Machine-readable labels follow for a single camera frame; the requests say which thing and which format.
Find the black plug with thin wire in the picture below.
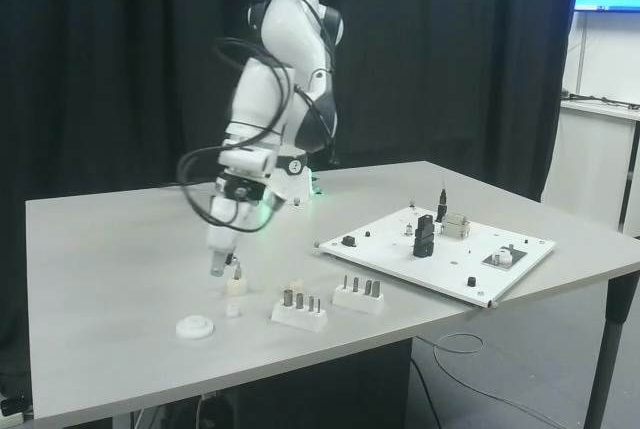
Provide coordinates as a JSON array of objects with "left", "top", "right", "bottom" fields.
[{"left": 437, "top": 173, "right": 450, "bottom": 223}]

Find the grey floor cable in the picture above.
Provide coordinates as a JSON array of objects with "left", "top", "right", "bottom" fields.
[{"left": 432, "top": 332, "right": 586, "bottom": 429}]

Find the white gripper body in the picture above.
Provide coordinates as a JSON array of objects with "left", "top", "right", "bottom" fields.
[{"left": 205, "top": 195, "right": 252, "bottom": 255}]

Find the grey table leg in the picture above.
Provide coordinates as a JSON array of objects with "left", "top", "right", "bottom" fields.
[{"left": 584, "top": 276, "right": 632, "bottom": 429}]

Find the white cabinet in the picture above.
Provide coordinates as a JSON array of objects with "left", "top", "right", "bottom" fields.
[{"left": 542, "top": 97, "right": 640, "bottom": 239}]

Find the white round peg holder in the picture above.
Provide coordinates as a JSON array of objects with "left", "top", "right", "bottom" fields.
[{"left": 270, "top": 298, "right": 329, "bottom": 334}]

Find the black curtain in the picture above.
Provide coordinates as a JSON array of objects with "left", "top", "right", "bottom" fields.
[{"left": 0, "top": 0, "right": 576, "bottom": 390}]

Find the white large gear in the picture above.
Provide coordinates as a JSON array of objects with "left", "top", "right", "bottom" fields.
[{"left": 175, "top": 315, "right": 215, "bottom": 342}]

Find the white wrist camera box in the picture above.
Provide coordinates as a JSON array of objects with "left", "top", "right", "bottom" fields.
[{"left": 219, "top": 148, "right": 276, "bottom": 174}]

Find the black D-SUB plug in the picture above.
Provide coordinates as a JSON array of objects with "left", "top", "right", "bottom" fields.
[{"left": 412, "top": 214, "right": 436, "bottom": 257}]

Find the black floor cable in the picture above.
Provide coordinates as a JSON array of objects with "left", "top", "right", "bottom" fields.
[{"left": 409, "top": 348, "right": 437, "bottom": 429}]

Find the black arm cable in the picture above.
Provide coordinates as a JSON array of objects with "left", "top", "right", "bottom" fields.
[{"left": 249, "top": 0, "right": 344, "bottom": 168}]

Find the white task board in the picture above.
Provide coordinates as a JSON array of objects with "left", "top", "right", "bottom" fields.
[{"left": 313, "top": 206, "right": 557, "bottom": 309}]

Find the white square peg holder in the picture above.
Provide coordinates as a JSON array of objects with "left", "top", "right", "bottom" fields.
[{"left": 332, "top": 286, "right": 385, "bottom": 315}]

